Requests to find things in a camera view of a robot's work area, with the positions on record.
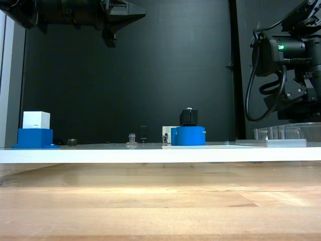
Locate black block with screw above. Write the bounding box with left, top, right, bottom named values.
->
left=179, top=107, right=198, bottom=127

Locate clear plastic tub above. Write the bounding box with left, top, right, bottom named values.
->
left=252, top=122, right=321, bottom=141

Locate grey metal holder plate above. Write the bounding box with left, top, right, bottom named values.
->
left=235, top=139, right=307, bottom=149

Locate blue square base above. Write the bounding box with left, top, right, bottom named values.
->
left=11, top=128, right=60, bottom=150

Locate grey multi-pin connector housing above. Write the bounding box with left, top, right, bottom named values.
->
left=162, top=126, right=178, bottom=146

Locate white task board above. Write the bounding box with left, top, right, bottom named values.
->
left=0, top=143, right=321, bottom=164

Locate white cube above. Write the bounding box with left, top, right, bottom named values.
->
left=23, top=111, right=51, bottom=130

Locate blue round mount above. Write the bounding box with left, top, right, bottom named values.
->
left=171, top=126, right=207, bottom=146

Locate small clear connector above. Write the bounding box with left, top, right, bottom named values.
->
left=126, top=133, right=139, bottom=148

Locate black wall pillar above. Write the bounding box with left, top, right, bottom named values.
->
left=228, top=0, right=246, bottom=140

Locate grey metal window frame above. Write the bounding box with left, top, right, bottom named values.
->
left=0, top=11, right=26, bottom=149

